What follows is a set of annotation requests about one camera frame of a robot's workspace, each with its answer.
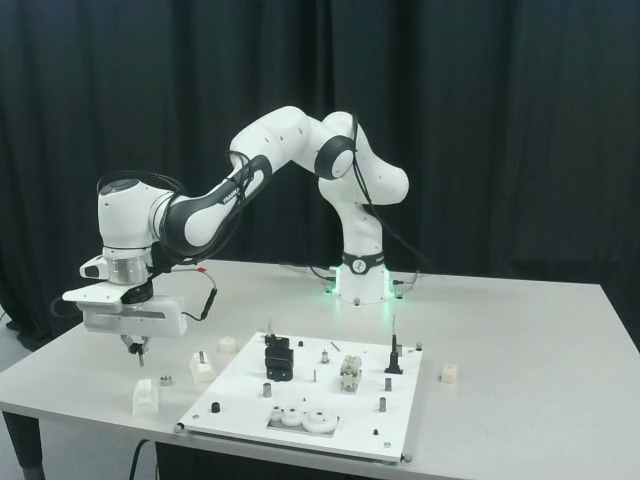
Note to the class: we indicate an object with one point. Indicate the white three-hole peg holder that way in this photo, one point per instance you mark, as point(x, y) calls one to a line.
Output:
point(145, 397)

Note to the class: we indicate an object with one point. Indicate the black cabinet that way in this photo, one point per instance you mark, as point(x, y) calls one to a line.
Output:
point(250, 465)

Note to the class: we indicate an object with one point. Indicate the black D-SUB plug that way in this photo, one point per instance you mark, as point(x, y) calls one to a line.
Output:
point(278, 362)

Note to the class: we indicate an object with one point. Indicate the white medium gear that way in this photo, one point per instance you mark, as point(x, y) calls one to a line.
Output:
point(292, 416)

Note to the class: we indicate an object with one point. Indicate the tall black plug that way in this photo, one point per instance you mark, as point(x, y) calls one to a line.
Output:
point(393, 355)

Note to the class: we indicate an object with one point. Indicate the white small gear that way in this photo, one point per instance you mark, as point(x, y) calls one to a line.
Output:
point(275, 415)

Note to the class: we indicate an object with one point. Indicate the beige metal connector block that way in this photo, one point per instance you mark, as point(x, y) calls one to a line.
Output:
point(351, 372)

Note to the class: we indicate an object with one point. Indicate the black round cap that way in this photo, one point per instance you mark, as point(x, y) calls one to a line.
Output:
point(216, 407)

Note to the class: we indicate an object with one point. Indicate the metal bolt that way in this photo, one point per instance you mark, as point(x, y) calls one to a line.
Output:
point(166, 381)

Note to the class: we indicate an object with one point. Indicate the small white cube holder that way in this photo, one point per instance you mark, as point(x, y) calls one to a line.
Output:
point(449, 374)
point(227, 346)

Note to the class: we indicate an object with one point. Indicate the white task board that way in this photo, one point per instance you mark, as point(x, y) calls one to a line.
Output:
point(235, 400)

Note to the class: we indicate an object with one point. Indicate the white large gear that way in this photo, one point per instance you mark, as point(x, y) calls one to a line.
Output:
point(320, 421)

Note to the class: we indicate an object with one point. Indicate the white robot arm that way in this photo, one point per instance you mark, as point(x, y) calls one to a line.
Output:
point(280, 135)

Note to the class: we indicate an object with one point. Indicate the dark grey table leg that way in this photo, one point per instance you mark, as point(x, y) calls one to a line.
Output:
point(25, 450)

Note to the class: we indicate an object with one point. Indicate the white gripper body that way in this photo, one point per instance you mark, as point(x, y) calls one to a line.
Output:
point(160, 322)

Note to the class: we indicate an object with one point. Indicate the metal BNC plug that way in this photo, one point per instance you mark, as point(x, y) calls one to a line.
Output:
point(325, 358)

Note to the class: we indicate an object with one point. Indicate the black curtain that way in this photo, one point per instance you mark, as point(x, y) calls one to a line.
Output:
point(100, 100)

